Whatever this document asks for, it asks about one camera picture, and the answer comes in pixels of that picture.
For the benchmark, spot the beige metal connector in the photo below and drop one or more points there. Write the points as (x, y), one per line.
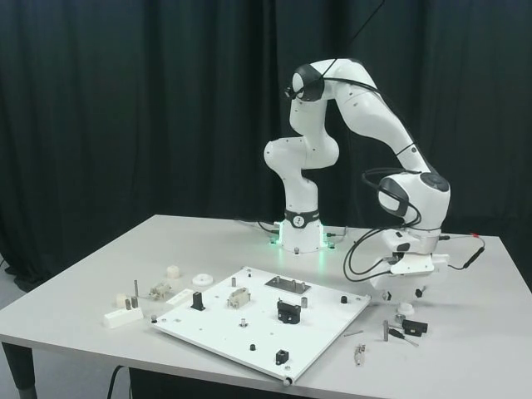
(158, 290)

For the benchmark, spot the white task board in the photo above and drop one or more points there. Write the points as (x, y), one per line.
(257, 328)

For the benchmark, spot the black curtain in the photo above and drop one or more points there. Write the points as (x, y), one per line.
(124, 104)

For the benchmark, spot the metal bolt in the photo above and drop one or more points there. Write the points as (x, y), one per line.
(400, 319)

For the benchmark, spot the white medium gear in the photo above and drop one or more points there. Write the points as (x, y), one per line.
(173, 273)

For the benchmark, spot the white large gear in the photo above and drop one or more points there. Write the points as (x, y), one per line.
(202, 279)

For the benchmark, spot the black block plug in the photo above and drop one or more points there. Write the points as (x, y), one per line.
(414, 326)

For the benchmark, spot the dark table leg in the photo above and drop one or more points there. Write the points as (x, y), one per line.
(18, 370)

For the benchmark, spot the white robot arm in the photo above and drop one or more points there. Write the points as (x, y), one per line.
(374, 108)

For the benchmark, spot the metal square peg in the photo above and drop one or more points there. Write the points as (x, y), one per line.
(385, 331)
(126, 304)
(134, 302)

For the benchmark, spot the black D-SUB plug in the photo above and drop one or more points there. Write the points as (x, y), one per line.
(289, 314)

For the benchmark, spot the white small gear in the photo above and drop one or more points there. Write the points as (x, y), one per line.
(405, 308)

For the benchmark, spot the thin black probe rod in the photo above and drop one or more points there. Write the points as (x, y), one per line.
(475, 257)

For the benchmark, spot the white peg holder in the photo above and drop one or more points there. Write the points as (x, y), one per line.
(180, 297)
(122, 318)

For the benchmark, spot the black USB plug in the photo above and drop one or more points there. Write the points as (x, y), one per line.
(197, 300)

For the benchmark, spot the metal BNC plug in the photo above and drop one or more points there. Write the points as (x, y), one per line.
(243, 322)

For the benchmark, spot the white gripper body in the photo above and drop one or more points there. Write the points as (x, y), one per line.
(409, 280)

